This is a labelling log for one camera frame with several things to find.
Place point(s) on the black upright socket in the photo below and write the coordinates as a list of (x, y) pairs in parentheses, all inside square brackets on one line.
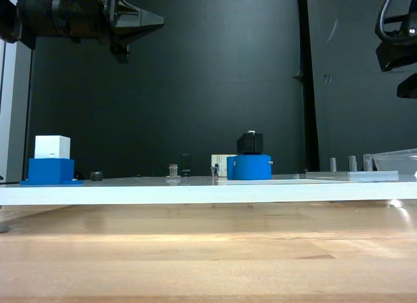
[(186, 163)]

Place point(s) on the clear plastic tub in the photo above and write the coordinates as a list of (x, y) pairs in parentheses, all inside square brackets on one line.
[(400, 161)]

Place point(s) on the black block plug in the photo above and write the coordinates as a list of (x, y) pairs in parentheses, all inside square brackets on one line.
[(250, 142)]

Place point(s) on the blue round mount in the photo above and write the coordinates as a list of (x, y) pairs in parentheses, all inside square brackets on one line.
[(249, 168)]

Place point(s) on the white connector housing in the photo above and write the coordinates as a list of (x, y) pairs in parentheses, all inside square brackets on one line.
[(220, 163)]

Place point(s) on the white cube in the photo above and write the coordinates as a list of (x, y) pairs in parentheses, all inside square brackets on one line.
[(52, 148)]

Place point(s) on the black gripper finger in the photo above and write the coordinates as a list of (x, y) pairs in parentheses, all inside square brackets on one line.
[(137, 14), (140, 32), (408, 88)]

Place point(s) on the blue square mount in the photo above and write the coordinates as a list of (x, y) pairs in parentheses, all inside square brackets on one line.
[(50, 171)]

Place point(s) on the small clear ribbed connector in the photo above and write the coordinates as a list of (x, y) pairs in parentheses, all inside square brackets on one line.
[(173, 172)]

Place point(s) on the black aluminium frame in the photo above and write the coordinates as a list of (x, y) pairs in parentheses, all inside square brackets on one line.
[(306, 88)]

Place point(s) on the white plastic board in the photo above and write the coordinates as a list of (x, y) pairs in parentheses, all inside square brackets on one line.
[(208, 193)]

